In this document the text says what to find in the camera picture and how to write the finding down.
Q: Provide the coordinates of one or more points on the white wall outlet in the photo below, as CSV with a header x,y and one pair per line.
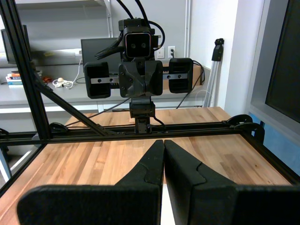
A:
x,y
160,52
171,52

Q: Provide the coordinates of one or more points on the stack of books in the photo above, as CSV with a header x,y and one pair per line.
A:
x,y
14,80

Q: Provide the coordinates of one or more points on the grey tripod with black head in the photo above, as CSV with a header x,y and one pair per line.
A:
x,y
216,70

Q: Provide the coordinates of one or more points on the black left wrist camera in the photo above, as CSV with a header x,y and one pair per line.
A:
x,y
137,45

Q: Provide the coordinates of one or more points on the black monitor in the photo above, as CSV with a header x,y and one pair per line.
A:
x,y
93,51
7,47

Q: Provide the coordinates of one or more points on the white task board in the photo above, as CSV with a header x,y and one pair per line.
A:
x,y
167,206

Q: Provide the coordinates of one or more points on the black aluminium table frame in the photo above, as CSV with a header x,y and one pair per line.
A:
x,y
25,70

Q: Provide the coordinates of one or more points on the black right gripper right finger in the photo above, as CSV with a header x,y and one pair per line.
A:
x,y
222,206

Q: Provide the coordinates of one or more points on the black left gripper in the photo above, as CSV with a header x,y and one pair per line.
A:
x,y
97,70

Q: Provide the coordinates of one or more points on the grey desk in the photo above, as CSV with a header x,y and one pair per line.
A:
x,y
70,93

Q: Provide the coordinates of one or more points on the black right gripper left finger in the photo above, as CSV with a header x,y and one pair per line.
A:
x,y
93,206

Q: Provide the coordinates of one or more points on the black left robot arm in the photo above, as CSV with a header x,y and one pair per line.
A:
x,y
142,110

